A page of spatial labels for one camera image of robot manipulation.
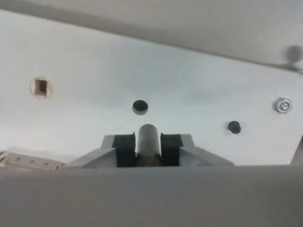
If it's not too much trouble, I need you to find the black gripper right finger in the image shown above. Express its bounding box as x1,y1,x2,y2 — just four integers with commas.
160,132,235,166

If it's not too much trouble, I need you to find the metal round peg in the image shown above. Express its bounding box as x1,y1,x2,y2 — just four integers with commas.
135,123,163,166

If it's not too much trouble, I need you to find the white peg holder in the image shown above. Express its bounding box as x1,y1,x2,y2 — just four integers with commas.
0,151,62,171

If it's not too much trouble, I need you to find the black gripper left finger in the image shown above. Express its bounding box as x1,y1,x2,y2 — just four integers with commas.
63,133,138,169

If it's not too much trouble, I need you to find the white task board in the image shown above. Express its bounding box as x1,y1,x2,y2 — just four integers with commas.
0,9,303,166

